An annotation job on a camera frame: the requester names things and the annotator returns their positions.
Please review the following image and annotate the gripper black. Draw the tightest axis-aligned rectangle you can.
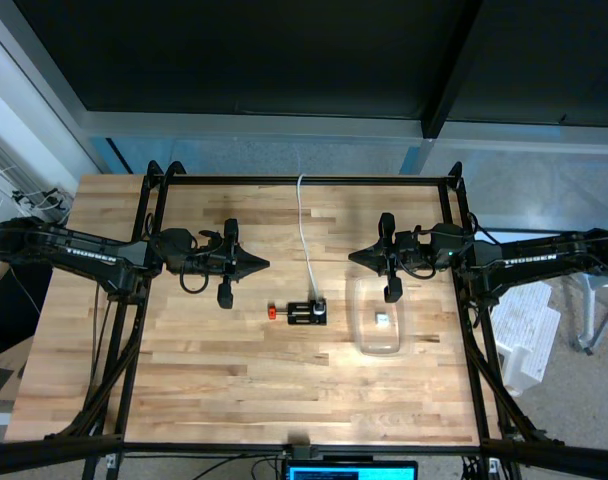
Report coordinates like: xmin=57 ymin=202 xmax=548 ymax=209
xmin=196 ymin=218 xmax=272 ymax=310
xmin=347 ymin=213 xmax=426 ymax=304

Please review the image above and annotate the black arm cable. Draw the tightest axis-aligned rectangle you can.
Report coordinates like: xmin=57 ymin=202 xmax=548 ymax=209
xmin=177 ymin=267 xmax=210 ymax=296
xmin=399 ymin=224 xmax=440 ymax=279

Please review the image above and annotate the black metal frame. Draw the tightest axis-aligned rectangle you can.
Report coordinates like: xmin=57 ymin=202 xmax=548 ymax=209
xmin=0 ymin=159 xmax=608 ymax=480

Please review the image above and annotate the white foam block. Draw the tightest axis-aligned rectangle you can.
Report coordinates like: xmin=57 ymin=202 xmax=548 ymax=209
xmin=488 ymin=282 xmax=563 ymax=401

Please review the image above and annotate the black and white cable tangle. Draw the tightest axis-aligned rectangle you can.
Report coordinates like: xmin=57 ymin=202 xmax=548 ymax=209
xmin=8 ymin=185 xmax=73 ymax=214

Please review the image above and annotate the clear plastic tub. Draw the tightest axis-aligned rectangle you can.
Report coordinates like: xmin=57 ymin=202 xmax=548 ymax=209
xmin=344 ymin=276 xmax=416 ymax=357

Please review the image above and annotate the screen with blue edge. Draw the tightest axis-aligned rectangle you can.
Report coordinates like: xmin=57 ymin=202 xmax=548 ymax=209
xmin=282 ymin=459 xmax=419 ymax=480

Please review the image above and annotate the white power cable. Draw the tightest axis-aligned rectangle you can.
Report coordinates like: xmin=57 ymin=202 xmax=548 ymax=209
xmin=295 ymin=173 xmax=323 ymax=301

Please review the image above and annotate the grey metal stand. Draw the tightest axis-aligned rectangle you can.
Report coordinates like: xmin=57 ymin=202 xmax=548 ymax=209
xmin=568 ymin=272 xmax=608 ymax=357

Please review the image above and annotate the black vise with orange knob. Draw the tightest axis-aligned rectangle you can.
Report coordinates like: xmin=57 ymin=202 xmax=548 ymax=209
xmin=266 ymin=298 xmax=330 ymax=327

